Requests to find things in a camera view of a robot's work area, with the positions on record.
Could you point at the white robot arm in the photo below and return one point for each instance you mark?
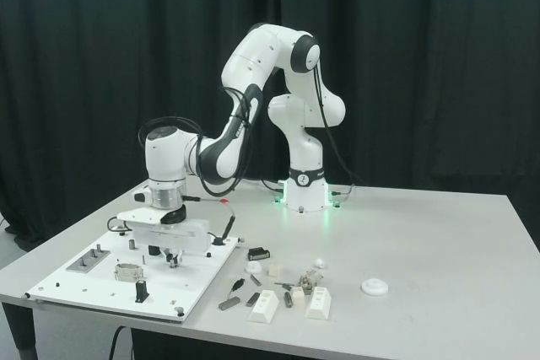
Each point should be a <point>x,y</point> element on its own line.
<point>304,124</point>

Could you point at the white task board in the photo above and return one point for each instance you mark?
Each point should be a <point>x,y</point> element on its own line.
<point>105,284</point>

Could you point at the black D-SUB plug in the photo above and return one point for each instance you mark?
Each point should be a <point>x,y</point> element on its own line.
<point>258,254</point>

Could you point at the metal BNC plug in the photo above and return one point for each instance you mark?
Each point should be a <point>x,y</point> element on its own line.
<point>172,266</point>

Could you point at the white long peg holder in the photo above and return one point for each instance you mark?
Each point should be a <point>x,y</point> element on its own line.
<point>263,306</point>
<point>318,302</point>

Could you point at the black curtain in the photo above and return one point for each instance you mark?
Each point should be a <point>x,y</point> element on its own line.
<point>84,60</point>

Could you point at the small white part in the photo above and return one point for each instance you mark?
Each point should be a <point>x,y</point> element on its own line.
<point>319,262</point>

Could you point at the white large gear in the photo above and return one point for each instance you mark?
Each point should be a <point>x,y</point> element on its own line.
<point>374,286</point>

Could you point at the cream cube holder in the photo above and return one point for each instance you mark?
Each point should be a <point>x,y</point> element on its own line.
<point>297,295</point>
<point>276,270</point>

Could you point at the thin metal bolt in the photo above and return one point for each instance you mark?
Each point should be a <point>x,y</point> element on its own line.
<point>282,283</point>

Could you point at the black USB plug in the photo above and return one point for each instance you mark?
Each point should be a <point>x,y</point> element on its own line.
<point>237,284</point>

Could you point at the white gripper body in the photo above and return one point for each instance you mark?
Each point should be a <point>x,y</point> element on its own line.
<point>177,240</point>

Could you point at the dark metal square peg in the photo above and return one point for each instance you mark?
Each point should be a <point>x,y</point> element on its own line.
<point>252,299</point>
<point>230,303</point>

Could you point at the metal round peg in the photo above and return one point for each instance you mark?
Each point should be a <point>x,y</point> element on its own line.
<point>287,298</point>
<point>255,280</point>

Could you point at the white small gear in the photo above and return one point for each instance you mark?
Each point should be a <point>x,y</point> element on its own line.
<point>253,267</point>

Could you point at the thin black rod red tag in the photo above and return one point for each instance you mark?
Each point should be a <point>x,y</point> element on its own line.
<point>230,223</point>

